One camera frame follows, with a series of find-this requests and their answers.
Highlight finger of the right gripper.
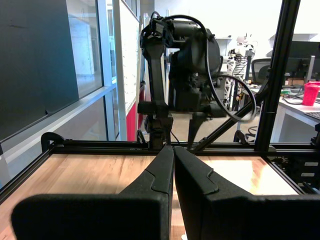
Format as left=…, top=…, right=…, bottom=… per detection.
left=187, top=112, right=208, bottom=149

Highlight white lattice humanoid figure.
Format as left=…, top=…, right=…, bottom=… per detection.
left=222, top=32, right=257, bottom=111

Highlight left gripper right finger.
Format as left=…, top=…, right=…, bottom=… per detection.
left=174, top=145, right=320, bottom=240

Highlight red plastic cup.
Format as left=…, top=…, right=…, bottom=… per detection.
left=302, top=80, right=320, bottom=107

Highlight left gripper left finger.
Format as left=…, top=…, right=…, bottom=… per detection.
left=11, top=145, right=175, bottom=240

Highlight black rounded frame bracket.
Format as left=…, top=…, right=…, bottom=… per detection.
left=40, top=132, right=65, bottom=153
left=233, top=129, right=250, bottom=144

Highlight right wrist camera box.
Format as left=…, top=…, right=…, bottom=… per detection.
left=171, top=87, right=201, bottom=112

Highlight black office chair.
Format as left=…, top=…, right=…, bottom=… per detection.
left=250, top=58, right=273, bottom=118

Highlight white desk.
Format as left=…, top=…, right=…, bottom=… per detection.
left=241, top=84, right=320, bottom=144

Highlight black keyboard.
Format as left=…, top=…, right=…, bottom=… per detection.
left=303, top=111, right=320, bottom=121

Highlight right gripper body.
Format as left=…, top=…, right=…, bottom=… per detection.
left=168, top=99, right=227, bottom=119

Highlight black electronics box white labels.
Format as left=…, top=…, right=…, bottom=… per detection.
left=268, top=154, right=320, bottom=196

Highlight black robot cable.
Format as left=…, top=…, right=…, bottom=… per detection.
left=164, top=14, right=258, bottom=123

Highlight dark computer monitor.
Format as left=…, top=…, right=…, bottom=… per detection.
left=284, top=41, right=320, bottom=76

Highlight red cabinet panel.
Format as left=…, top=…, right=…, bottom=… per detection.
left=126, top=101, right=139, bottom=142

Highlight black metal frame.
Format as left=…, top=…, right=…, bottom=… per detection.
left=0, top=0, right=320, bottom=208

